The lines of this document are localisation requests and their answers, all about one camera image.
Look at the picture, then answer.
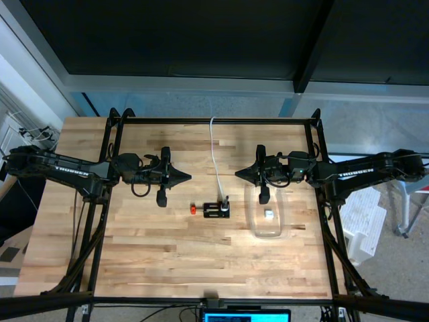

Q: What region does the black upright post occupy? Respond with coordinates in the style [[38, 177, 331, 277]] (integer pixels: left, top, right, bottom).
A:
[[293, 0, 336, 94]]

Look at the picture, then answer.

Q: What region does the small black camera on frame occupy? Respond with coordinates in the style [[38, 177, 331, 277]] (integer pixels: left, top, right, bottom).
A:
[[204, 292, 225, 308]]

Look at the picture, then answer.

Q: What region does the clear plastic tub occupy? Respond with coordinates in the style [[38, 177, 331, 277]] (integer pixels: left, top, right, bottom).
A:
[[246, 182, 289, 240]]

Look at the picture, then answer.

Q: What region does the black metal frame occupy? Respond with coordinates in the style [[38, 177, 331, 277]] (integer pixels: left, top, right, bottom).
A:
[[0, 107, 429, 322]]

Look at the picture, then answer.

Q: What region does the grey metal table leg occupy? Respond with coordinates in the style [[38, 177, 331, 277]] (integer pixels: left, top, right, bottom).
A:
[[391, 174, 429, 239]]

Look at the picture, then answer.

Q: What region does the cardboard box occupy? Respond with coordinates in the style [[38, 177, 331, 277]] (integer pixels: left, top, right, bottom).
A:
[[0, 225, 35, 269]]

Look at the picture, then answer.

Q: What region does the white plastic step stool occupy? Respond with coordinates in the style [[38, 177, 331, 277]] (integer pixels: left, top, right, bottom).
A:
[[340, 186, 383, 268]]

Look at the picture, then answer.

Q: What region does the white power cable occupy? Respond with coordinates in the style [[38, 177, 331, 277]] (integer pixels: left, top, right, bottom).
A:
[[208, 115, 225, 201]]

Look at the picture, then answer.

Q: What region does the black clamp with red knob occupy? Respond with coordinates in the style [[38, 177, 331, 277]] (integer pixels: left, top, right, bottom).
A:
[[190, 201, 232, 220]]

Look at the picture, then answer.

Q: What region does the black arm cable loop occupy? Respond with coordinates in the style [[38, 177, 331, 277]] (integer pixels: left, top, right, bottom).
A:
[[266, 156, 292, 191], [129, 157, 151, 198]]

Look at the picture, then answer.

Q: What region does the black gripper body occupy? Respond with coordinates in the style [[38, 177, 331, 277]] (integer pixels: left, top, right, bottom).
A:
[[256, 145, 288, 205], [142, 146, 174, 208]]

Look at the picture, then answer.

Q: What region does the screen with blue edge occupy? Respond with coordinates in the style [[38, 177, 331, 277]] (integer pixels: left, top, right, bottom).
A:
[[200, 308, 292, 322]]

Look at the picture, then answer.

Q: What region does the bundle of loose cables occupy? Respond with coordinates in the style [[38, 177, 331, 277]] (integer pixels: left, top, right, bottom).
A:
[[18, 125, 57, 144]]

